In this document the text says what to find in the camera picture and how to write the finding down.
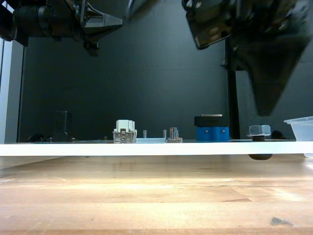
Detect silver M12 hex bolt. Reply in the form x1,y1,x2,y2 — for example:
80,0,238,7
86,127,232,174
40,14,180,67
246,124,271,142

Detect black table clamp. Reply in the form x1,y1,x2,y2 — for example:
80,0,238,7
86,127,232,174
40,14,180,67
27,133,45,142
271,130,285,141

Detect white board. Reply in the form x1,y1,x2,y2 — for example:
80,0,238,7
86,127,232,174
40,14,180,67
0,139,313,157

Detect black wall column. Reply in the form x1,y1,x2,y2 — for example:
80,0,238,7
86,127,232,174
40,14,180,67
220,39,242,140

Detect grey connector housing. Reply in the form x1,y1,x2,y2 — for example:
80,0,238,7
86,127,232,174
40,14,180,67
112,119,137,144

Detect blue connector mount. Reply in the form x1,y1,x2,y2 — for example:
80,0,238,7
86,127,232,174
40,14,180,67
195,126,230,142

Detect black silver D-sub connector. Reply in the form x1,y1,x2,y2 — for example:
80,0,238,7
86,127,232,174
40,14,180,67
194,114,230,128

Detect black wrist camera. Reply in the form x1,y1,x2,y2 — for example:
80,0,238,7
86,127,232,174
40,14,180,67
181,0,232,51

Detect clear plastic tub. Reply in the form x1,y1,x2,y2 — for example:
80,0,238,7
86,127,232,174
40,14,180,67
283,116,313,159

